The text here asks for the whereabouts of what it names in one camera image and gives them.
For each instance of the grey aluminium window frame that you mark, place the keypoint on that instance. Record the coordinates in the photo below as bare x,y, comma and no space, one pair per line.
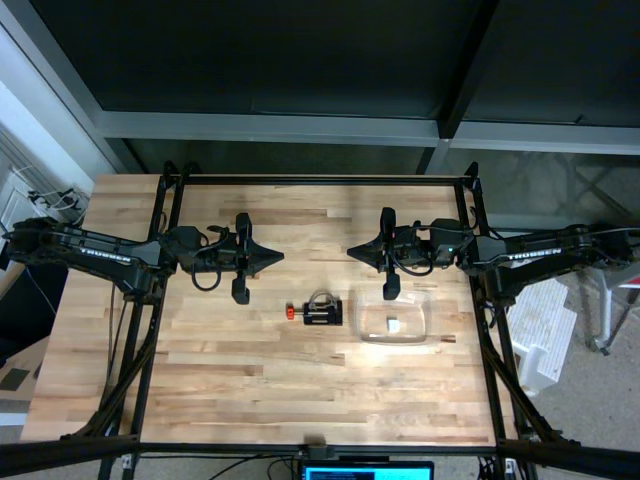
250,125

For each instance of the black metal frame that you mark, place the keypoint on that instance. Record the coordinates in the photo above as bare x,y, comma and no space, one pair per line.
320,179

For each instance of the white foam block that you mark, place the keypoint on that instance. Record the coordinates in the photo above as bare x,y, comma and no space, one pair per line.
394,324

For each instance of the laptop screen with blue edge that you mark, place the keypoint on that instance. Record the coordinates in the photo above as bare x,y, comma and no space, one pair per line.
367,472

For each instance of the brown cardboard box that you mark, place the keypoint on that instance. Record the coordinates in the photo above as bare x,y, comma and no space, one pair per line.
20,370

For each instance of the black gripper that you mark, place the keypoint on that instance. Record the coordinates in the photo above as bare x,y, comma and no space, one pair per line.
391,220
242,225

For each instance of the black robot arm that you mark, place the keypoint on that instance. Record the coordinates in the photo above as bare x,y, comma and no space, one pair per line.
535,255
100,252

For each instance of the grey metal stand legs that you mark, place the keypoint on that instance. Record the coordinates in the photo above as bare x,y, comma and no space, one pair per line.
602,310

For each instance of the black vise with orange knob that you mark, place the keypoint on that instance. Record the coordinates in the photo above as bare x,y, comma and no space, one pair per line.
322,316

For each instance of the white plastic step stool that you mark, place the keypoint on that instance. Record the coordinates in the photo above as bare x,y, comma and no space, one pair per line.
540,330

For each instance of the clear plastic tub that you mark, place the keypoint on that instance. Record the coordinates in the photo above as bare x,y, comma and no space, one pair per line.
415,320

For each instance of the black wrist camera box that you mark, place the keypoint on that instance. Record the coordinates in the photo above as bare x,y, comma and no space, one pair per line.
445,232
184,238

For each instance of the small black table camera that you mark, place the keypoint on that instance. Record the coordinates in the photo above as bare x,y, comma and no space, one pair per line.
316,447

